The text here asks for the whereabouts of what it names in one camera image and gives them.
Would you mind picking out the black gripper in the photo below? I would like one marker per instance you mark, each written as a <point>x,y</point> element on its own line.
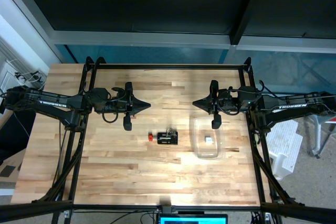
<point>215,103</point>
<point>128,103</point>

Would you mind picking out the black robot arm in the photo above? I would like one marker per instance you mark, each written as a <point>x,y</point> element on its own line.
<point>288,107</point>
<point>52,103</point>

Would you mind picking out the black clamp hub red knob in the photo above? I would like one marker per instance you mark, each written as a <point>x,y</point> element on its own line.
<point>168,141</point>

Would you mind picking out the small white block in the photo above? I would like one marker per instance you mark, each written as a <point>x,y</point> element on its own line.
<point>208,139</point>

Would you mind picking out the clear plastic tub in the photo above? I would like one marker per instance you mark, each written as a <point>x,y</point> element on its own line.
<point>210,153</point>

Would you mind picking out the white stepped plastic stool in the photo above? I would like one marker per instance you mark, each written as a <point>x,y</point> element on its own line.
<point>283,150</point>

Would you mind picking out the grey metal chair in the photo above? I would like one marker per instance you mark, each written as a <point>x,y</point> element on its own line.
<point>317,134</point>

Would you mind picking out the blue-edged screen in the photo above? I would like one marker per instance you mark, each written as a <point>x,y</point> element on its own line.
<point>193,220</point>

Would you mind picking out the brown cardboard box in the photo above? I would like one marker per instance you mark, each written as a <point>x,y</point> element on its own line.
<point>10,166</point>

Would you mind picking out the black curved frame bracket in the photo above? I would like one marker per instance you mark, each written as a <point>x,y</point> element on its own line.
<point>88,60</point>
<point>100,59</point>
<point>247,62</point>

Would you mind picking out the black aluminium table frame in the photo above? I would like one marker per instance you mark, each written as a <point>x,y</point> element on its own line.
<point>118,206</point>

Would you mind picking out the black table-level camera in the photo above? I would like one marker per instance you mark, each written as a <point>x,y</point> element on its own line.
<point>166,207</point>

